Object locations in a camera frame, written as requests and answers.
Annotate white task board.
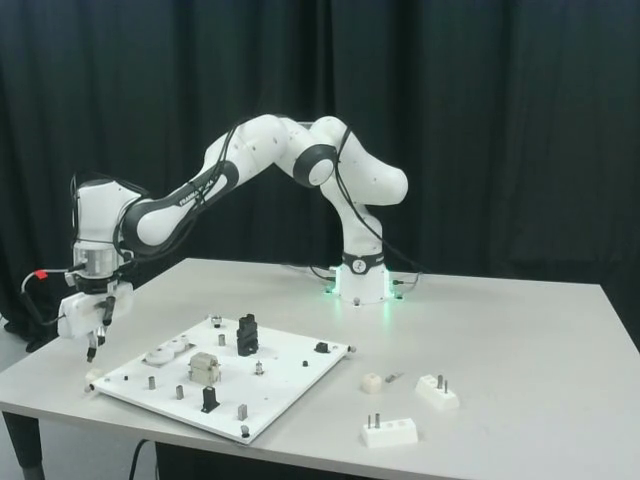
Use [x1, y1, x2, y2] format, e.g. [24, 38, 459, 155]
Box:
[91, 314, 352, 446]

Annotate white large gear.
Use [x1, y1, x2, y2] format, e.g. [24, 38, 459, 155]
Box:
[144, 347, 175, 367]

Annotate white peg holder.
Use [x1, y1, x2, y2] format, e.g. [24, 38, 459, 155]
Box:
[358, 413, 419, 447]
[414, 373, 461, 413]

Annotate black cable under table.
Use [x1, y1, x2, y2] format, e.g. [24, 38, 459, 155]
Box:
[130, 438, 157, 480]

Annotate black table leg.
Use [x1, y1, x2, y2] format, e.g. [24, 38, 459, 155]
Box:
[1, 411, 42, 480]

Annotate black curtain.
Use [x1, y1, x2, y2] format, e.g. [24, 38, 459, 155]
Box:
[0, 0, 640, 351]

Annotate black base cable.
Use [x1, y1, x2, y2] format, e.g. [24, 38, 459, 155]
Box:
[305, 263, 339, 284]

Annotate black D-SUB plug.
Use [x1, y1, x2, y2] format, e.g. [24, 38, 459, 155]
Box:
[234, 313, 261, 358]

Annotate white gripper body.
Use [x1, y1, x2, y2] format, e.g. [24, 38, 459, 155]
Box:
[56, 283, 136, 341]

